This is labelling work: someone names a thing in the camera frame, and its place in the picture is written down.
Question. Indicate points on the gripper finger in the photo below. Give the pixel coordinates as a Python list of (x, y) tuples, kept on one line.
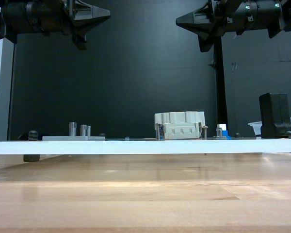
[(189, 20), (87, 26), (99, 13), (198, 31)]

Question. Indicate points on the silver standoff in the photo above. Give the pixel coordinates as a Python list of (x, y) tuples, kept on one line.
[(218, 133)]

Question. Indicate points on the black frame post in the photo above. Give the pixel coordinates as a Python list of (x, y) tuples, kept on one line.
[(221, 97)]

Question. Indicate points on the white task board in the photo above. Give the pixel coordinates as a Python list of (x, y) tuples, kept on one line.
[(145, 148)]

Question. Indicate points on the short thin silver post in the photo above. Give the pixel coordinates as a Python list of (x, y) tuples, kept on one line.
[(89, 131)]

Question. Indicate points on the white blue terminal block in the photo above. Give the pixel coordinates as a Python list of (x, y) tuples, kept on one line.
[(224, 128)]

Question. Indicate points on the black socket housing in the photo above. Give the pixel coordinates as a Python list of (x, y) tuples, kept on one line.
[(274, 114)]

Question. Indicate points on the black threaded foot screw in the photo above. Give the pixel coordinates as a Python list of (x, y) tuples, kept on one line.
[(33, 135)]

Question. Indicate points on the black rubber foot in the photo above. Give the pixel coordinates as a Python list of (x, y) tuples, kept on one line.
[(31, 158)]

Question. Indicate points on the clear plastic tub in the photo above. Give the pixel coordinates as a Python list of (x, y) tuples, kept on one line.
[(254, 126)]

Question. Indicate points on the tall silver metal post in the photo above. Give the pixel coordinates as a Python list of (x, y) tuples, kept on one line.
[(73, 128)]

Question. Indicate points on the short thick silver post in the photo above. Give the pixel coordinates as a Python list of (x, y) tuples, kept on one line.
[(83, 130)]

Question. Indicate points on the beige connector housing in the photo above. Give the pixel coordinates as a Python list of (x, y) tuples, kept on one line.
[(179, 119)]

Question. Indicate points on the grey metal base plate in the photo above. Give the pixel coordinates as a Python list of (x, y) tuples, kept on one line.
[(68, 138)]

